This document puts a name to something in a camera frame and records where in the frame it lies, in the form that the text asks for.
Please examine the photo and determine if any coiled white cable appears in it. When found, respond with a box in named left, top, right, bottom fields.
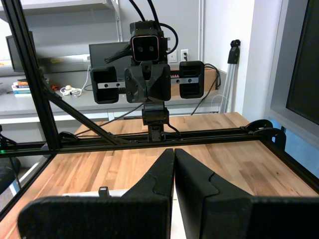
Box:
left=59, top=84, right=83, bottom=97

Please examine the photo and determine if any black aluminium frame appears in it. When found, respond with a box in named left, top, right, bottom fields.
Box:
left=0, top=0, right=319, bottom=225

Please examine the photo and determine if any aluminium stand with black bracket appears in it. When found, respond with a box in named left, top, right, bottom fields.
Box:
left=219, top=39, right=242, bottom=114

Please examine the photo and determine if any black computer monitor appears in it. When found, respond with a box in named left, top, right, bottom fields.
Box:
left=89, top=41, right=132, bottom=73
left=5, top=31, right=34, bottom=73

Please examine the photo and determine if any white wall shelf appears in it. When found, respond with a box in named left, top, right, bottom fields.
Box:
left=0, top=0, right=124, bottom=43

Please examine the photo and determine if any white plastic board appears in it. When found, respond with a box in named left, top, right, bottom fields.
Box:
left=61, top=185, right=187, bottom=239

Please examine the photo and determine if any black office chair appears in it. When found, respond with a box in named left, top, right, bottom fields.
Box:
left=0, top=156, right=22, bottom=195

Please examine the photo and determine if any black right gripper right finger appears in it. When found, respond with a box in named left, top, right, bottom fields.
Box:
left=174, top=148, right=319, bottom=239

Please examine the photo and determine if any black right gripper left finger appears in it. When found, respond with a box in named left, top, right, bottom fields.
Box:
left=16, top=148, right=174, bottom=239

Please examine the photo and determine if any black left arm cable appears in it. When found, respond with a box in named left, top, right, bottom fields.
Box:
left=104, top=45, right=132, bottom=63
left=128, top=0, right=148, bottom=22
left=147, top=0, right=160, bottom=23
left=159, top=22, right=179, bottom=54

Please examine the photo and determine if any grey desk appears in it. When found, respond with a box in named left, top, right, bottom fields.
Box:
left=0, top=72, right=227, bottom=120

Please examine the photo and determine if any stack of books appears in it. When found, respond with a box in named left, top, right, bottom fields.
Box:
left=11, top=81, right=32, bottom=98

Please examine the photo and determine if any brown cardboard box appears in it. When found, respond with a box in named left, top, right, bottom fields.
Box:
left=203, top=66, right=218, bottom=93

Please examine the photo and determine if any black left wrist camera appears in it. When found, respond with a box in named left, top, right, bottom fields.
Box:
left=130, top=35, right=160, bottom=62

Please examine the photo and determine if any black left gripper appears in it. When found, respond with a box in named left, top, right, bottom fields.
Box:
left=90, top=60, right=205, bottom=105

